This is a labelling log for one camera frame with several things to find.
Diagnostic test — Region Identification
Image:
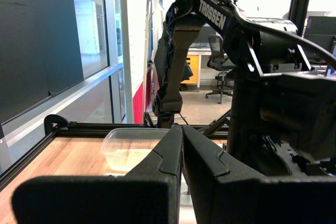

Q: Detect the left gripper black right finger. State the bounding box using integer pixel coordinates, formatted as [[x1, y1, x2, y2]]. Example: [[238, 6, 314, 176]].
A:
[[183, 125, 336, 224]]

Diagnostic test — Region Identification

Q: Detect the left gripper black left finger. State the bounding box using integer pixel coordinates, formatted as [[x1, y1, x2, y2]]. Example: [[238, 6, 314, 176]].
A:
[[10, 125, 184, 224]]

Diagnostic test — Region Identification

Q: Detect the clear plastic tub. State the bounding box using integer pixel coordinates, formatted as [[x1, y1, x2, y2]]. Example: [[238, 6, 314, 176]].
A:
[[101, 127, 170, 172]]

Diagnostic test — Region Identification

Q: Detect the black office chair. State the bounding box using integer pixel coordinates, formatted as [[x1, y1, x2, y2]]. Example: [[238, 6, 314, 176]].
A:
[[205, 34, 237, 104]]

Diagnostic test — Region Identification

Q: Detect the white desk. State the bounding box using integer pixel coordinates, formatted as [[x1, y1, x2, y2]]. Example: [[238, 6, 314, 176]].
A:
[[187, 47, 214, 88]]

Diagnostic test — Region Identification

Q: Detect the yellow drawer cabinet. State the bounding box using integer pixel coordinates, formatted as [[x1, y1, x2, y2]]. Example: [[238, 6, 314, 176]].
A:
[[181, 55, 200, 85]]

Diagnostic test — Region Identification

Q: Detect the red partition panel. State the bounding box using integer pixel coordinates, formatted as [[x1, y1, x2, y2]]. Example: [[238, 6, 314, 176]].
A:
[[132, 65, 153, 124]]

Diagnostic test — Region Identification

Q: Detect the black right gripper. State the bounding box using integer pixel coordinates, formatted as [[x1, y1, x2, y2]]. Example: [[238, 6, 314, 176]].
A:
[[225, 69, 336, 178]]

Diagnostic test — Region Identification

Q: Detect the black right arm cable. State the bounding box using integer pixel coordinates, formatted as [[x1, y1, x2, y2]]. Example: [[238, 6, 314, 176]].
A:
[[236, 11, 336, 63]]

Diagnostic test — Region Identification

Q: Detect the black computer monitor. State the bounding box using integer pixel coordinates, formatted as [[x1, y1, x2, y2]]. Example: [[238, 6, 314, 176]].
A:
[[306, 16, 336, 62]]

